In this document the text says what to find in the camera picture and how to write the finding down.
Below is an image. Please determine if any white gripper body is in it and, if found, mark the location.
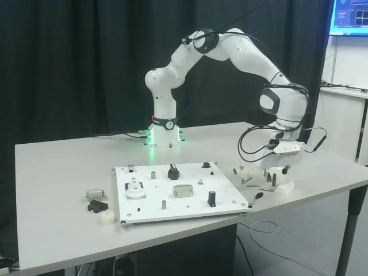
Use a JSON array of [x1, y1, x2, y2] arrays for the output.
[[256, 148, 305, 170]]

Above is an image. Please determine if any white peg holder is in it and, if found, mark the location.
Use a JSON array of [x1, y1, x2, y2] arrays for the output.
[[269, 168, 286, 186], [274, 179, 294, 194]]

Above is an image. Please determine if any white task board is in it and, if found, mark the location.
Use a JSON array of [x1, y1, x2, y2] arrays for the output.
[[110, 161, 250, 228]]

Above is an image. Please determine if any black table leg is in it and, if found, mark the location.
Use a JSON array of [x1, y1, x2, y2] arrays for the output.
[[343, 183, 368, 276]]

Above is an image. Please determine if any black D-SUB plug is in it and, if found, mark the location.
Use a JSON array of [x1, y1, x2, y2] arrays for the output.
[[167, 163, 181, 181]]

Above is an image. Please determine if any white large gear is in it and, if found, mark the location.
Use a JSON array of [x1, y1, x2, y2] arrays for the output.
[[126, 185, 146, 199]]

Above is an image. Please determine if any blue screen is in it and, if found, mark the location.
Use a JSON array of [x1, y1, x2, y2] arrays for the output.
[[329, 0, 368, 37]]

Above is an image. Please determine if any white small gear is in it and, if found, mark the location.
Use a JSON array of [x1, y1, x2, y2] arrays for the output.
[[99, 211, 116, 225]]

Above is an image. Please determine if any beige waterproof plug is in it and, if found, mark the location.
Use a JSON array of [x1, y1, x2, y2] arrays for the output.
[[85, 188, 105, 201]]

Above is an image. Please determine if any black Ethernet plug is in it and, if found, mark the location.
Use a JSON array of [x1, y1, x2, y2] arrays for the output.
[[86, 200, 109, 214]]

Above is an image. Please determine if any black curtain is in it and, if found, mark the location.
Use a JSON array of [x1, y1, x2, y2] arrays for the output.
[[0, 0, 331, 255]]

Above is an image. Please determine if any black wrist loop cable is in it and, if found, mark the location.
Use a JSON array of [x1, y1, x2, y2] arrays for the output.
[[237, 122, 277, 164]]

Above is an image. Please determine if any grey floor cable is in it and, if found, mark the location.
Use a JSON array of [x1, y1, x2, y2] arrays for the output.
[[248, 220, 325, 276]]

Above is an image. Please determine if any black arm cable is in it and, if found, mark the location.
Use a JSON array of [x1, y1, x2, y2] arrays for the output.
[[181, 28, 313, 144]]

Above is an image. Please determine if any black overhead cable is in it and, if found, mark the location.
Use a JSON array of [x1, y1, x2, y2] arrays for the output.
[[217, 0, 262, 32]]

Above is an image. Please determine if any black base cable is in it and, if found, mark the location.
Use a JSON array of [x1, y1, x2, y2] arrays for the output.
[[91, 129, 150, 140]]

